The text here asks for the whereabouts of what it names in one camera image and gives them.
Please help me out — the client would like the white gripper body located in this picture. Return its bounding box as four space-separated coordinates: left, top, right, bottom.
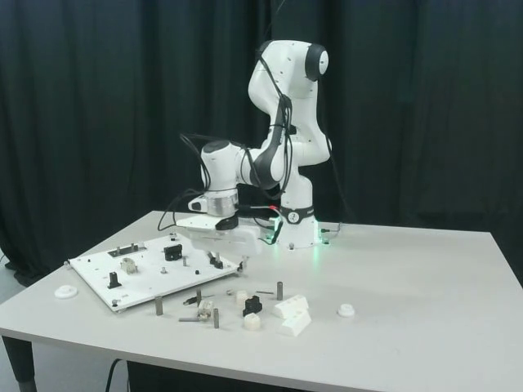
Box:
182 226 264 258

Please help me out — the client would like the black cable loop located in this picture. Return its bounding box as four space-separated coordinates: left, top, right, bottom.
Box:
158 132 213 232

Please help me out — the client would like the white task board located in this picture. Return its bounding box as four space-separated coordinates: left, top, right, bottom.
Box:
65 234 246 314

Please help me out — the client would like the white plug holder block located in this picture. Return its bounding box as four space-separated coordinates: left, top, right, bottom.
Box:
274 294 311 319
279 310 313 338

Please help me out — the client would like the black D-SUB plug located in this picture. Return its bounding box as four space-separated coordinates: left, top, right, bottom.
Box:
242 294 266 319

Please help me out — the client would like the dark table leg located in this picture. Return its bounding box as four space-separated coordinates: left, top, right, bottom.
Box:
2 336 34 392

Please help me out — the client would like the black curtain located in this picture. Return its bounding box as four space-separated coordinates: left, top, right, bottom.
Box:
0 0 523 283

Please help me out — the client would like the black rod with red tag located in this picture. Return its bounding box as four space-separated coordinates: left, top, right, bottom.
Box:
239 203 283 213

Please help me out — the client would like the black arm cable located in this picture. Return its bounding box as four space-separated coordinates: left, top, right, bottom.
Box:
255 44 297 193

